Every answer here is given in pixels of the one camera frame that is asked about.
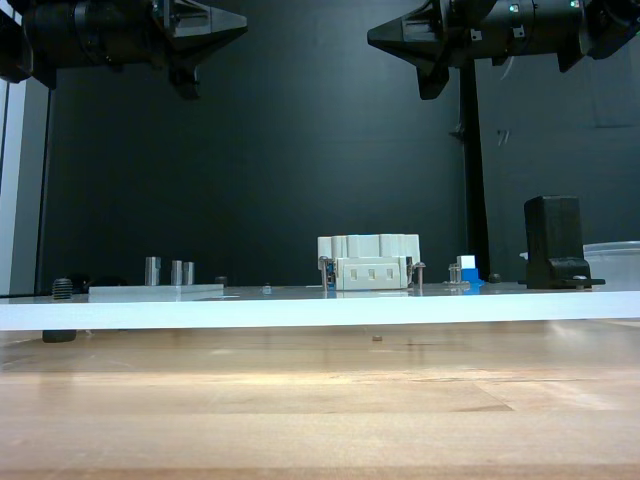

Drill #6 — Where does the beige connector housing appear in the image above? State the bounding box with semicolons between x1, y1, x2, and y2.
317;233;420;291

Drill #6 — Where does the small silver connector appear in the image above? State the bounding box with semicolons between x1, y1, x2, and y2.
446;262;471;290

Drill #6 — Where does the black angled socket housing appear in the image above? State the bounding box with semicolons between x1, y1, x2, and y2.
518;195;607;291

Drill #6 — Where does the blue and white connector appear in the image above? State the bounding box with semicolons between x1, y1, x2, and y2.
455;253;485;292

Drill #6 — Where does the grey aluminium holder plate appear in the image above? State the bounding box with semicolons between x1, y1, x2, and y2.
88;283;225;302

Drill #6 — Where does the clear plastic tub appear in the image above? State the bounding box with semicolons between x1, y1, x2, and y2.
517;241;640;293

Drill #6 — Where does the white task board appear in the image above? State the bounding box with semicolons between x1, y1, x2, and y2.
0;284;640;332

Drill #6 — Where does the black wall post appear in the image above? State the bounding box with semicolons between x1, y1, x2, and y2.
449;59;490;284

